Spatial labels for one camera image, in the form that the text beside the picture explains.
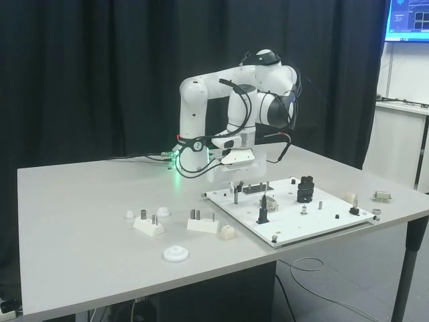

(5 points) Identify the black curtain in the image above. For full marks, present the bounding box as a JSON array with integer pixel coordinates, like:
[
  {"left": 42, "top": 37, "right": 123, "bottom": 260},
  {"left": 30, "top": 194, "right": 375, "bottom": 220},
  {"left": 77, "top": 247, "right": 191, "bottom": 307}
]
[{"left": 0, "top": 0, "right": 393, "bottom": 299}]

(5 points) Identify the white task board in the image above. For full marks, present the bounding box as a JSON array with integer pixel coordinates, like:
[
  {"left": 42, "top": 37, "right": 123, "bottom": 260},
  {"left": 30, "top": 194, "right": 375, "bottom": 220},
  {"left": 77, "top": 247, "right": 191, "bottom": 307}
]
[{"left": 200, "top": 176, "right": 377, "bottom": 250}]

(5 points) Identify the black upright plug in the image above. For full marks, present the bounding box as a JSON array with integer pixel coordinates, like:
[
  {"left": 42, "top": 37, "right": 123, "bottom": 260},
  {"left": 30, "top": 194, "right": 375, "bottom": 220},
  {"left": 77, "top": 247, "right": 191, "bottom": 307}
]
[{"left": 255, "top": 191, "right": 271, "bottom": 225}]

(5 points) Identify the blue screen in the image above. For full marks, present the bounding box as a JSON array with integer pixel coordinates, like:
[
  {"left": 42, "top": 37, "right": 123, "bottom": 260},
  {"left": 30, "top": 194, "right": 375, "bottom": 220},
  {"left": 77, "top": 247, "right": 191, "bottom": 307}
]
[{"left": 384, "top": 0, "right": 429, "bottom": 43}]

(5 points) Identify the white round peg holder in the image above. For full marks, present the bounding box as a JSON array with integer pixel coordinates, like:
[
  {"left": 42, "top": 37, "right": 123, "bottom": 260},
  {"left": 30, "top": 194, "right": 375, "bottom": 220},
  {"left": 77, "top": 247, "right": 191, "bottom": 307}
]
[{"left": 133, "top": 217, "right": 166, "bottom": 238}]

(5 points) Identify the black D-SUB plug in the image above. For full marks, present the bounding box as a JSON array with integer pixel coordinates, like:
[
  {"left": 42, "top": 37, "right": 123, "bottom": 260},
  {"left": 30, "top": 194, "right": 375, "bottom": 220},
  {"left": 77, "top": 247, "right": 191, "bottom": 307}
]
[{"left": 296, "top": 174, "right": 316, "bottom": 204}]

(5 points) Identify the black base cable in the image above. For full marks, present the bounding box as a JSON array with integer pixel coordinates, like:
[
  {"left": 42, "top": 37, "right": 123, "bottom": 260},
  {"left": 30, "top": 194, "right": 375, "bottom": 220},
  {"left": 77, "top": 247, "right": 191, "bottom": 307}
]
[{"left": 109, "top": 152, "right": 176, "bottom": 163}]

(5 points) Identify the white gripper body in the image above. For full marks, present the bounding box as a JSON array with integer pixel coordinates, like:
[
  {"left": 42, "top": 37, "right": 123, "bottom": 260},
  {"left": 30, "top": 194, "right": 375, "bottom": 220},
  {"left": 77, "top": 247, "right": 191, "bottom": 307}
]
[{"left": 208, "top": 155, "right": 268, "bottom": 185}]

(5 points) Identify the flat white mounting plate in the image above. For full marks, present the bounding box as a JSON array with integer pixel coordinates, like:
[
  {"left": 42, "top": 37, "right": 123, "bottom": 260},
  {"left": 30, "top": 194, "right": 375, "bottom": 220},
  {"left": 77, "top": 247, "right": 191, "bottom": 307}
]
[{"left": 220, "top": 148, "right": 256, "bottom": 166}]

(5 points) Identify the white square peg holder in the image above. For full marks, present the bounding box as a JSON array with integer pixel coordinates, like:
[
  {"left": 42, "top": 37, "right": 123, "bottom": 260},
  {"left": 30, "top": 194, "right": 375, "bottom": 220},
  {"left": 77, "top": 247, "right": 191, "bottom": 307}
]
[{"left": 186, "top": 217, "right": 221, "bottom": 235}]

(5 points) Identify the dark table leg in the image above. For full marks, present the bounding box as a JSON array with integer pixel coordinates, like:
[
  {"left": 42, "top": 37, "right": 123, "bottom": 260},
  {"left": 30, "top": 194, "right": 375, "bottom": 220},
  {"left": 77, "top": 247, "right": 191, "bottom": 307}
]
[{"left": 391, "top": 222, "right": 426, "bottom": 322}]

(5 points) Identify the white large gear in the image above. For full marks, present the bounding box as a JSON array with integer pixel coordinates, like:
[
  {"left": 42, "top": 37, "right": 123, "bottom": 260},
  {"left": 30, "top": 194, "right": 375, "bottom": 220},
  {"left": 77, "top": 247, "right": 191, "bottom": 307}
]
[{"left": 162, "top": 245, "right": 190, "bottom": 264}]

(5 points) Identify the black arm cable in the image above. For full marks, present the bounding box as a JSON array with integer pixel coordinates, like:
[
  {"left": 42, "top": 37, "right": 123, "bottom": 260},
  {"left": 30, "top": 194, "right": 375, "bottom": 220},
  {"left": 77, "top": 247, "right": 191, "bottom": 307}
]
[{"left": 175, "top": 50, "right": 303, "bottom": 179}]

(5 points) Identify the thin black rod red tag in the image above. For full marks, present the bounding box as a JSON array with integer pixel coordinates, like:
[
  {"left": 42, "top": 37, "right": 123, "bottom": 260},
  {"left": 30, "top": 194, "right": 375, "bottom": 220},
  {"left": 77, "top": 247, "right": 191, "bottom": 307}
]
[{"left": 262, "top": 131, "right": 293, "bottom": 164}]

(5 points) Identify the black cabinet under table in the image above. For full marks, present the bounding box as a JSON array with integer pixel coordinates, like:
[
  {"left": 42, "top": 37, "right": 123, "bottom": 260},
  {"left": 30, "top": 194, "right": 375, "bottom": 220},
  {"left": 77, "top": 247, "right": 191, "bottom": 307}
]
[{"left": 87, "top": 260, "right": 278, "bottom": 322}]

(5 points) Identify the white cabinet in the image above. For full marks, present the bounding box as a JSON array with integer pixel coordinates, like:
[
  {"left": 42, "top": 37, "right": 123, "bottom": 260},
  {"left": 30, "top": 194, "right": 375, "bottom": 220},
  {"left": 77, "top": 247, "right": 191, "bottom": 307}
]
[{"left": 371, "top": 99, "right": 429, "bottom": 195}]

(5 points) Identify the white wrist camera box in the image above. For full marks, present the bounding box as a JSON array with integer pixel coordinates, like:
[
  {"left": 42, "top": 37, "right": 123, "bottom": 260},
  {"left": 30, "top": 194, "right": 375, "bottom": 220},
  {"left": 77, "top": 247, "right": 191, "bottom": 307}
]
[{"left": 213, "top": 135, "right": 243, "bottom": 149}]

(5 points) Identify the grey floor cable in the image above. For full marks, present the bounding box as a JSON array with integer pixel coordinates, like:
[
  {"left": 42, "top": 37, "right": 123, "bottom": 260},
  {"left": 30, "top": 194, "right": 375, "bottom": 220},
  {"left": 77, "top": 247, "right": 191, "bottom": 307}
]
[{"left": 287, "top": 257, "right": 400, "bottom": 318}]

